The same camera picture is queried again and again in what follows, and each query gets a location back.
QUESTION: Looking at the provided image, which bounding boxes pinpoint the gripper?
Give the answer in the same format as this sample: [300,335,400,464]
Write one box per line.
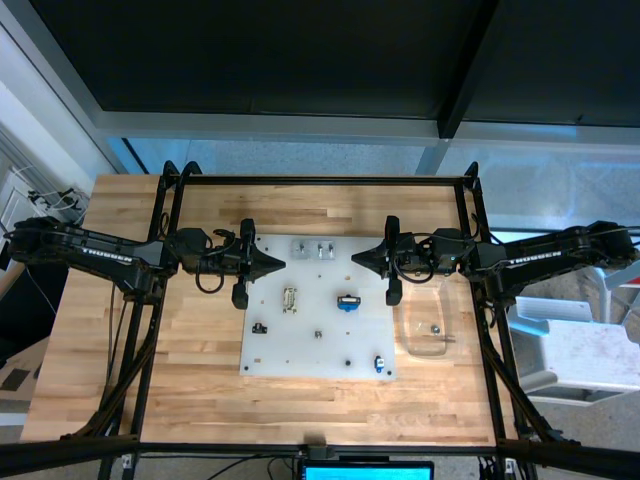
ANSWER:
[219,217,288,311]
[351,215,434,308]

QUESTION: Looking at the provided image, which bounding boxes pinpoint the white board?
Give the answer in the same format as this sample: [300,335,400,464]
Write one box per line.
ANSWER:
[238,232,399,380]

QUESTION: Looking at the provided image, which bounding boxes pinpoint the clear plastic tub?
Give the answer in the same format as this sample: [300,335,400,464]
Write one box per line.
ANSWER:
[397,276,459,360]

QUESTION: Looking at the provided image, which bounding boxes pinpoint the aluminium block with studs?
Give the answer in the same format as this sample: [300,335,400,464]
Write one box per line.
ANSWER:
[291,238,337,262]

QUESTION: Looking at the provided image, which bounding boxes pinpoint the white step stool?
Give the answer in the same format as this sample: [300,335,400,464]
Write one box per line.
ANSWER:
[507,295,640,407]

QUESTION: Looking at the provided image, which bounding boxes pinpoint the blue lit screen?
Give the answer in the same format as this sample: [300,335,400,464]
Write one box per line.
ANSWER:
[299,460,435,480]

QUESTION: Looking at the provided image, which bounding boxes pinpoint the grey tubular chair frame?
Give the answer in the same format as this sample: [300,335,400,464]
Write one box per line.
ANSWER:
[592,264,640,324]

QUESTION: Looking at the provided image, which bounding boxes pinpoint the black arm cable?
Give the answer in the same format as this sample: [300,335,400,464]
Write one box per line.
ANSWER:
[194,269,225,295]

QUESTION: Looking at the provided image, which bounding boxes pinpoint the white cables with plugs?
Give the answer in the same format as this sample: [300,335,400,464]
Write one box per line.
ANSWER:
[9,167,86,214]

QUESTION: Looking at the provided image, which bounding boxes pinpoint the black metal frame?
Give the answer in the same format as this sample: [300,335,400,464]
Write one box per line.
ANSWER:
[0,159,640,480]

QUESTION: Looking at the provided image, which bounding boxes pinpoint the cardboard box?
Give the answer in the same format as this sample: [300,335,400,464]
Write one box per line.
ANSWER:
[0,337,51,401]

